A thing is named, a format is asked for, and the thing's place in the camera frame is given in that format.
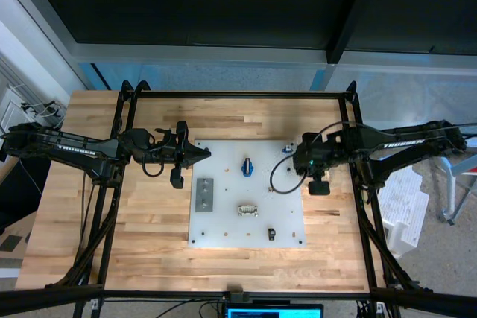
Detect laptop screen with blue edge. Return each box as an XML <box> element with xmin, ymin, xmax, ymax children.
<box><xmin>221</xmin><ymin>299</ymin><xmax>325</xmax><ymax>318</ymax></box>

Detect white cable bundle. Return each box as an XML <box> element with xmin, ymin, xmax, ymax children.
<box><xmin>19</xmin><ymin>98</ymin><xmax>65</xmax><ymax>118</ymax></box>

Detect grey window ledge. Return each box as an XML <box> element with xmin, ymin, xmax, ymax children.
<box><xmin>69</xmin><ymin>42</ymin><xmax>477</xmax><ymax>70</ymax></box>

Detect blue clamp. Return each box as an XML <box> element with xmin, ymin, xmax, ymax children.
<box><xmin>240</xmin><ymin>157</ymin><xmax>256</xmax><ymax>179</ymax></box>

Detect beige multi-pin connector housing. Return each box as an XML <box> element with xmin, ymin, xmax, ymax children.
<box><xmin>237</xmin><ymin>203</ymin><xmax>259</xmax><ymax>219</ymax></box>

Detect black aluminium frame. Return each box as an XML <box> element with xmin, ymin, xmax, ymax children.
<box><xmin>0</xmin><ymin>79</ymin><xmax>477</xmax><ymax>318</ymax></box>

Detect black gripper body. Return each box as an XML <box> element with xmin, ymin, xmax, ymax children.
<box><xmin>308</xmin><ymin>171</ymin><xmax>332</xmax><ymax>197</ymax></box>
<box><xmin>162</xmin><ymin>120</ymin><xmax>189</xmax><ymax>190</ymax></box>

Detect black wall post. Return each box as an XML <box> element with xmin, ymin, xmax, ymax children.
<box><xmin>326</xmin><ymin>0</ymin><xmax>374</xmax><ymax>65</ymax></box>

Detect grey metal plate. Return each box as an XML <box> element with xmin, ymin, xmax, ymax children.
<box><xmin>193</xmin><ymin>176</ymin><xmax>216</xmax><ymax>214</ymax></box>

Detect black table-level camera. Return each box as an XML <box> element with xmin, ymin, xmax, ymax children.
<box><xmin>225</xmin><ymin>283</ymin><xmax>245</xmax><ymax>302</ymax></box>

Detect flat brown cardboard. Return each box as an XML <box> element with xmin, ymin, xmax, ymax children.
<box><xmin>0</xmin><ymin>209</ymin><xmax>39</xmax><ymax>264</ymax></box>

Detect grey metal chair frame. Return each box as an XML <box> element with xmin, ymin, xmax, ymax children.
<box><xmin>436</xmin><ymin>153</ymin><xmax>477</xmax><ymax>226</ymax></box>

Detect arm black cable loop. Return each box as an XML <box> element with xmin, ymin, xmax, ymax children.
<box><xmin>270</xmin><ymin>153</ymin><xmax>312</xmax><ymax>196</ymax></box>
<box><xmin>142</xmin><ymin>160</ymin><xmax>166</xmax><ymax>179</ymax></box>

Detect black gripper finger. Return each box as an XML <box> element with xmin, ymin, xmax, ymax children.
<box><xmin>187</xmin><ymin>153</ymin><xmax>212</xmax><ymax>168</ymax></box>
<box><xmin>187</xmin><ymin>141</ymin><xmax>212</xmax><ymax>156</ymax></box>

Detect white task board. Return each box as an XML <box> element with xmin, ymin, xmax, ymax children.
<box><xmin>187</xmin><ymin>139</ymin><xmax>308</xmax><ymax>249</ymax></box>

